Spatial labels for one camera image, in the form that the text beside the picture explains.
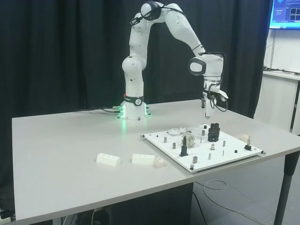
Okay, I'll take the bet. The black D-SUB plug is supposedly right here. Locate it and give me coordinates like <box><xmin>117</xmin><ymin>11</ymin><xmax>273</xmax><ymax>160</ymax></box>
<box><xmin>207</xmin><ymin>122</ymin><xmax>221</xmax><ymax>143</ymax></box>

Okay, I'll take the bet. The blue screen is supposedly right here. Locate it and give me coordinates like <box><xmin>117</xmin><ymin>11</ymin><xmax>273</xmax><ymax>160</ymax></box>
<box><xmin>269</xmin><ymin>0</ymin><xmax>300</xmax><ymax>30</ymax></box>

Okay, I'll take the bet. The white peg holder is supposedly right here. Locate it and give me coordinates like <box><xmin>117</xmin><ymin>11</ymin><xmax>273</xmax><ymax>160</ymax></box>
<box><xmin>131</xmin><ymin>153</ymin><xmax>155</xmax><ymax>165</ymax></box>
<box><xmin>96</xmin><ymin>152</ymin><xmax>121</xmax><ymax>167</ymax></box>

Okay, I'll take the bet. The white task board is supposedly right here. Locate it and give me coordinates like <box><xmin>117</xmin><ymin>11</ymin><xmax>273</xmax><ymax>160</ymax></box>
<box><xmin>140</xmin><ymin>123</ymin><xmax>267</xmax><ymax>175</ymax></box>

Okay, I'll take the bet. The thin grey floor cable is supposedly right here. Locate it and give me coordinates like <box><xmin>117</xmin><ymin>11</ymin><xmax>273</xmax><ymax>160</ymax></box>
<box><xmin>202</xmin><ymin>180</ymin><xmax>278</xmax><ymax>216</ymax></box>

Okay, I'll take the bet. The black base cable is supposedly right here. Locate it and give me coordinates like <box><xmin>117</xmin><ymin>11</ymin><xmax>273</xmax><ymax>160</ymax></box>
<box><xmin>76</xmin><ymin>105</ymin><xmax>124</xmax><ymax>113</ymax></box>

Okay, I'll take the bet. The black curtain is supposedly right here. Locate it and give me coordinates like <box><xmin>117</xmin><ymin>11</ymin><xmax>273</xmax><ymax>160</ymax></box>
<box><xmin>0</xmin><ymin>0</ymin><xmax>274</xmax><ymax>211</ymax></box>

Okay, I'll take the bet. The black looped cable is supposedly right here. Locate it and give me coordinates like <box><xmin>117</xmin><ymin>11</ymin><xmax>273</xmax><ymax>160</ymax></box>
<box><xmin>210</xmin><ymin>79</ymin><xmax>230</xmax><ymax>113</ymax></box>

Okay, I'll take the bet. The thin black cable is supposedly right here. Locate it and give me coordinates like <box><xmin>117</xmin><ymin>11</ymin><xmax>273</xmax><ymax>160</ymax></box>
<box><xmin>267</xmin><ymin>67</ymin><xmax>300</xmax><ymax>76</ymax></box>

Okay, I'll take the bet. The dark grey table leg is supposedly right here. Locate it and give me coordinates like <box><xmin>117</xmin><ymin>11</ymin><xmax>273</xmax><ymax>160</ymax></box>
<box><xmin>273</xmin><ymin>153</ymin><xmax>296</xmax><ymax>225</ymax></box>

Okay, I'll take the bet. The black waterproof plug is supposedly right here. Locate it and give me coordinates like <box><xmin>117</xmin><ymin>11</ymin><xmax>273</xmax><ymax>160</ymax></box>
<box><xmin>179</xmin><ymin>133</ymin><xmax>189</xmax><ymax>157</ymax></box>

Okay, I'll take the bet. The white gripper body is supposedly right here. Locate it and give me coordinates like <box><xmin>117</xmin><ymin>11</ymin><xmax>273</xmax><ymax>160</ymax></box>
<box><xmin>202</xmin><ymin>90</ymin><xmax>215</xmax><ymax>109</ymax></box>

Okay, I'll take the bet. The black floor cable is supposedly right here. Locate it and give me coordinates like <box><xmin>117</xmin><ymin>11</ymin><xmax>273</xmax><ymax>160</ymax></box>
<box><xmin>192</xmin><ymin>185</ymin><xmax>206</xmax><ymax>225</ymax></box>

